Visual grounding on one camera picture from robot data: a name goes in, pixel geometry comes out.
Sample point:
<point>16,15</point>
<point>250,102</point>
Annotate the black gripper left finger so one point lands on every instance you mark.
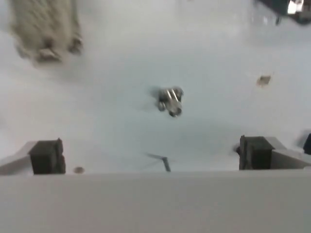
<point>47,157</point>

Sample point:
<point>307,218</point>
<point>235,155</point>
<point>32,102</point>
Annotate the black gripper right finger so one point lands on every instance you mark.
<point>255,153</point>

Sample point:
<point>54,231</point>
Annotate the white task board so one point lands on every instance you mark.
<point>121,85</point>

